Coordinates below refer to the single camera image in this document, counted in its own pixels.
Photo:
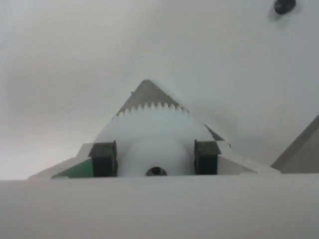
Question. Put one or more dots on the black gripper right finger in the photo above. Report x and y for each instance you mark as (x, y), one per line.
(207, 159)

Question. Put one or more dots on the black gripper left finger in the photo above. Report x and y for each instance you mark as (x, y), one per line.
(103, 159)

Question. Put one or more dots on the white large gear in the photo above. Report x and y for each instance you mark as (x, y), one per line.
(154, 124)

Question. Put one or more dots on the white task board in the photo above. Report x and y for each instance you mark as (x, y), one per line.
(74, 49)

